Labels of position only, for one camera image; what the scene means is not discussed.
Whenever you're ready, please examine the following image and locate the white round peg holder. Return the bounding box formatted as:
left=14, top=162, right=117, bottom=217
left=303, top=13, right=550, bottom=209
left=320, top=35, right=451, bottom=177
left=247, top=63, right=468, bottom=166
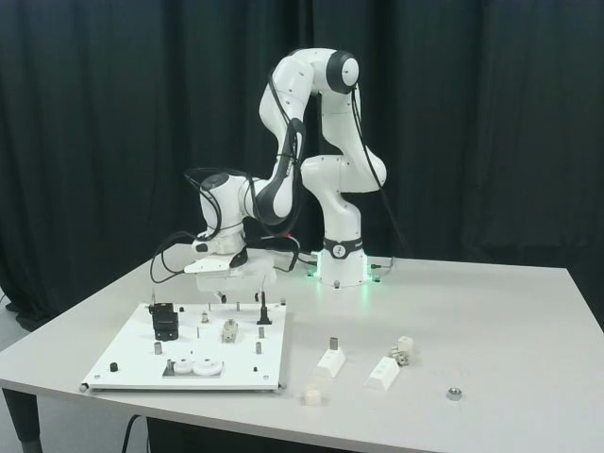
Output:
left=363, top=356, right=402, bottom=391

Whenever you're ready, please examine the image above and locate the black cable under table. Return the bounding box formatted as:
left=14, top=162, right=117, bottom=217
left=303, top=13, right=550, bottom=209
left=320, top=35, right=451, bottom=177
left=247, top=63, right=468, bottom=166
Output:
left=123, top=413, right=145, bottom=453

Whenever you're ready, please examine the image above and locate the black D-SUB plug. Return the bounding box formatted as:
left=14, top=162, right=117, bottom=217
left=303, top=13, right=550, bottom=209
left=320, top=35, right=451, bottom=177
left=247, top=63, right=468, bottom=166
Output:
left=148, top=303, right=181, bottom=343

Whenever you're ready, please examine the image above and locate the white square peg holder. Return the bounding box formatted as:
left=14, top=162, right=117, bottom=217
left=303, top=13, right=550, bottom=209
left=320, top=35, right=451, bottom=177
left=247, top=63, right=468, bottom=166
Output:
left=314, top=348, right=348, bottom=379

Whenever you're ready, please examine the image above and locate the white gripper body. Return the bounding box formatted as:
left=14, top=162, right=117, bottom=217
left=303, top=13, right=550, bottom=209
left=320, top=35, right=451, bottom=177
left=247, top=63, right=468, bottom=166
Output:
left=194, top=257, right=277, bottom=295

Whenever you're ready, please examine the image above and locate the white task board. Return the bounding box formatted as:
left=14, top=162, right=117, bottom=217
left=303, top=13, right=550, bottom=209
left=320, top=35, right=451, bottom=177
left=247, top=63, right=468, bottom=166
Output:
left=82, top=300, right=290, bottom=394

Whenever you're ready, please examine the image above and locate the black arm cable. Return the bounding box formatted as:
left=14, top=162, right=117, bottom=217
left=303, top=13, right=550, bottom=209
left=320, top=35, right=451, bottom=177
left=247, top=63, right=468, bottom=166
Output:
left=350, top=83, right=408, bottom=252
left=265, top=77, right=304, bottom=190

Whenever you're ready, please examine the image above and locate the dark table leg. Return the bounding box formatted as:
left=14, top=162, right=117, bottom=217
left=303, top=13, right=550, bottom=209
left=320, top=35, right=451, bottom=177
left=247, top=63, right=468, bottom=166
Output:
left=1, top=386, right=39, bottom=453

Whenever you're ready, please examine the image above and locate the black camera cable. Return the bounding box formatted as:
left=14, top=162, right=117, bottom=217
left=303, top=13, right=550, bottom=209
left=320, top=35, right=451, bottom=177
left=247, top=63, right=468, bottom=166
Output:
left=149, top=229, right=205, bottom=285

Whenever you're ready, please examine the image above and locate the black curtain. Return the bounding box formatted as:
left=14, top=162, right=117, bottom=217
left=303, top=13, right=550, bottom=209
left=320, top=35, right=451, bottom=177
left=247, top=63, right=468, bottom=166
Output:
left=0, top=0, right=604, bottom=313

